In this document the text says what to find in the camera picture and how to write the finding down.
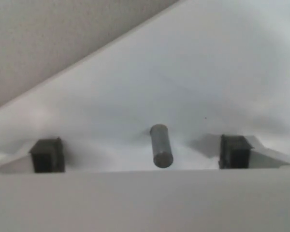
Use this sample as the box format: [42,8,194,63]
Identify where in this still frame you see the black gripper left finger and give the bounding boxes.
[0,137,66,174]

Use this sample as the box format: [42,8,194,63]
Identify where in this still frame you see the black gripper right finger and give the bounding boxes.
[218,134,290,170]

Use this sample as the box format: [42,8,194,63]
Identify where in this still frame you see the metal round peg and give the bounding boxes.
[149,123,174,169]

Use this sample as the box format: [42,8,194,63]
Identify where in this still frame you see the white task board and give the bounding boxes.
[0,0,290,173]

